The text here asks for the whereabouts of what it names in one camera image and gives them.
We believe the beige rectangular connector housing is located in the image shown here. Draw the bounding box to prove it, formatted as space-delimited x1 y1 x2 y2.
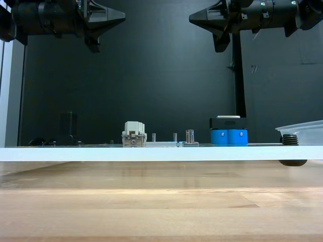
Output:
121 121 147 147

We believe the small metal connector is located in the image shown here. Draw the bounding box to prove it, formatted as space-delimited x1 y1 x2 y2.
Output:
182 129 200 147

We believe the clear acrylic block with posts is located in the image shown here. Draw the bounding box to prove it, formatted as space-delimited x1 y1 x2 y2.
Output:
145 133 179 148

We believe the black threaded screw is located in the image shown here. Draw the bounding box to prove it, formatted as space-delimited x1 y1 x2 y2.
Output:
282 134 299 146

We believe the clear plastic tub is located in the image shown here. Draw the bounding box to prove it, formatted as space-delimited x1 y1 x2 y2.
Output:
275 120 323 146

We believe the white task board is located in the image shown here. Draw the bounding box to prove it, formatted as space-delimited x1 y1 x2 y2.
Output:
0 143 323 162

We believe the black rubber board foot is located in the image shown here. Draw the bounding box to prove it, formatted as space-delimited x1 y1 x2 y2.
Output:
278 160 308 167

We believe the black backdrop post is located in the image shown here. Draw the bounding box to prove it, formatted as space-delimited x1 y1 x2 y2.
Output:
227 32 247 118

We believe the blue D-sub connector mount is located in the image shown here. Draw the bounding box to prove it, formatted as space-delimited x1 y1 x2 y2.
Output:
209 115 249 147

